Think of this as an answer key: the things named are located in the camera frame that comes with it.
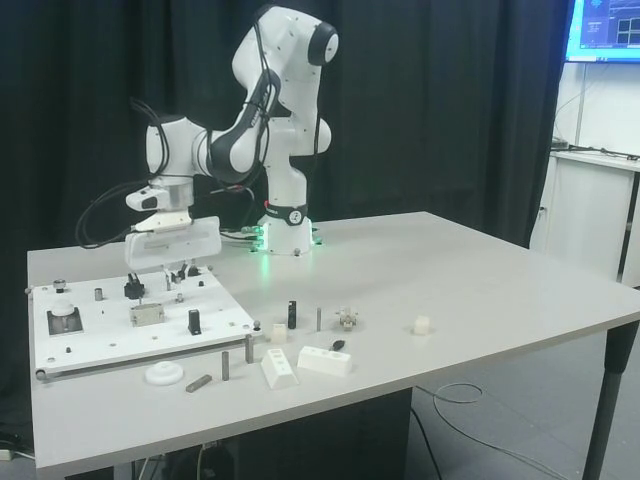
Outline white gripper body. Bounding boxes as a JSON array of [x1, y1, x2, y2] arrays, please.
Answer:
[[123, 215, 222, 272]]

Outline white task board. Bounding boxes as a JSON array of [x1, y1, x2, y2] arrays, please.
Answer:
[[23, 263, 264, 385]]

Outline white large gear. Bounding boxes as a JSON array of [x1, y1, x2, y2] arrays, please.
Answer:
[[144, 363, 185, 387]]

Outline white sloped holder with holes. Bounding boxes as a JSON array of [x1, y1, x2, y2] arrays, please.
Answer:
[[260, 348, 301, 389]]

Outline white long holder with holes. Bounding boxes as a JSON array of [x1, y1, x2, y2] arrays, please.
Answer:
[[297, 344, 354, 376]]

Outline metal waterproof plug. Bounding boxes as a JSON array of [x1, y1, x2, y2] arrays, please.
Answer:
[[335, 305, 362, 332]]

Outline black box under table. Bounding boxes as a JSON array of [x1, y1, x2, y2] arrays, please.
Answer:
[[234, 387, 416, 480]]

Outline black curtains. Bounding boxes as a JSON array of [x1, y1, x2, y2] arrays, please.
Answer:
[[0, 0, 576, 261]]

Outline white cabinet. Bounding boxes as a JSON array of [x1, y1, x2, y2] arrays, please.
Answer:
[[529, 149, 640, 289]]

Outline dark table leg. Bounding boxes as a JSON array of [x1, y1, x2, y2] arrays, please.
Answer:
[[582, 319, 629, 480]]

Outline blue screen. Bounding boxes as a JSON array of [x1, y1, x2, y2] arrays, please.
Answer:
[[564, 0, 640, 64]]

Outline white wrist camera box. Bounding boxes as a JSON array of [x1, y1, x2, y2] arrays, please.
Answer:
[[124, 185, 157, 211]]

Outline black cables at arm foot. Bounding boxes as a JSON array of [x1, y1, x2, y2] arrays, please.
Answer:
[[219, 225, 264, 251]]

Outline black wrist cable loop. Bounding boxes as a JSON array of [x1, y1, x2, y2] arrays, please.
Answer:
[[75, 180, 151, 250]]

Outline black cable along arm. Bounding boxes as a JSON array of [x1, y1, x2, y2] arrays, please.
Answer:
[[128, 4, 281, 151]]

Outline grey floor cable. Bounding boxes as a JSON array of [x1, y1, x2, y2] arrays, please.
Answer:
[[431, 382, 504, 480]]

